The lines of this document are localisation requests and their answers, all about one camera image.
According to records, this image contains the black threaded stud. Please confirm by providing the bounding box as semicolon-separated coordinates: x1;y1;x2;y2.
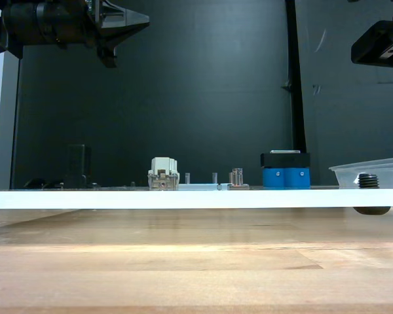
358;173;380;190

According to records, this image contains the beige multipole connector housing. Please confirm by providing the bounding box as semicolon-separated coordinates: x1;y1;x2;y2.
147;156;180;191

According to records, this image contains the clear plastic tub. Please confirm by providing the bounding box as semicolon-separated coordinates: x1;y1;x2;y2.
328;156;393;190

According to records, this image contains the small metal connector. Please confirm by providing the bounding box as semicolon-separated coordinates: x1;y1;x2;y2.
227;167;251;191

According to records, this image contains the aluminium plate with posts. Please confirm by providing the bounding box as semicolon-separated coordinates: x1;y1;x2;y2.
178;171;220;192

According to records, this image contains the black frame corner bracket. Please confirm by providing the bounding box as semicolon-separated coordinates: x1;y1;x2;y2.
24;178;47;190

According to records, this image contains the black upright post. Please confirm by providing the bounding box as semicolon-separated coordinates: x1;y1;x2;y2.
284;0;308;154

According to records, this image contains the black clamp block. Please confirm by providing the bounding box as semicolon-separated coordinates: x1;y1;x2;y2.
64;143;93;189

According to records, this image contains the white taskboard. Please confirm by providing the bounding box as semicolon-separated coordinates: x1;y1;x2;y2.
0;185;393;210

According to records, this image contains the black rubber foot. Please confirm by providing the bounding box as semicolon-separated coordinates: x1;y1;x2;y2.
352;205;391;216

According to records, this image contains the blue and black connector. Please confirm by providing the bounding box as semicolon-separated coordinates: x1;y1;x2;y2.
260;149;312;190

